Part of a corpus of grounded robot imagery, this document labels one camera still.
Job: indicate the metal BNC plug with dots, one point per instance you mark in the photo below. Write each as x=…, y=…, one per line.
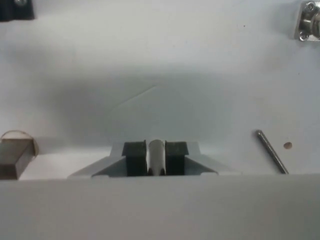
x=315, y=23

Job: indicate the thin metal round peg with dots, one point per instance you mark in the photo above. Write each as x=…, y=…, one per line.
x=272, y=151

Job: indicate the white task board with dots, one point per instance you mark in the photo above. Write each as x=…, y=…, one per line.
x=160, y=62

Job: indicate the metal square peg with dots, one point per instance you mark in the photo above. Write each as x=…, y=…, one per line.
x=13, y=155

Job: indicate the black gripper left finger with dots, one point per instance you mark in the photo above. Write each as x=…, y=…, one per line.
x=135, y=157

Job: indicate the black D-SUB plug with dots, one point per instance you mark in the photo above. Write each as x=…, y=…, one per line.
x=15, y=10

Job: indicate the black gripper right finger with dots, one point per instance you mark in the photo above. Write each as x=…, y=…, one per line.
x=176, y=157

